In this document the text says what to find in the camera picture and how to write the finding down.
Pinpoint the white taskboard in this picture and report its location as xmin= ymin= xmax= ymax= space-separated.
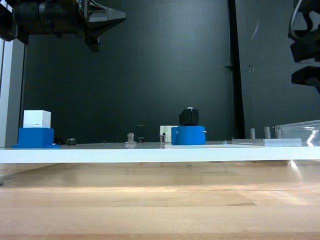
xmin=0 ymin=142 xmax=320 ymax=165

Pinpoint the white cube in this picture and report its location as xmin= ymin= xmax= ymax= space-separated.
xmin=23 ymin=109 xmax=52 ymax=129

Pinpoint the beige connector housing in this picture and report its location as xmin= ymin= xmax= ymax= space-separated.
xmin=159 ymin=125 xmax=174 ymax=144

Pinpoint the blue square base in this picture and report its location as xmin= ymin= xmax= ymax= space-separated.
xmin=11 ymin=127 xmax=62 ymax=150

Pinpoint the black block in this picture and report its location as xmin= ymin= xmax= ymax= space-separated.
xmin=178 ymin=106 xmax=200 ymax=126

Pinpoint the blue round base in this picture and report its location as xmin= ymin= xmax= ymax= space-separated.
xmin=170 ymin=125 xmax=208 ymax=146

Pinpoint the grey pin holder block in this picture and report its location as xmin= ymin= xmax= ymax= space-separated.
xmin=231 ymin=137 xmax=302 ymax=147

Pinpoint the clear plastic tub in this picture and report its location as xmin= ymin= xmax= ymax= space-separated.
xmin=272 ymin=119 xmax=320 ymax=149

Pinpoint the grey metal partition frame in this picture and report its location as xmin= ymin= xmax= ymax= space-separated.
xmin=0 ymin=37 xmax=26 ymax=148

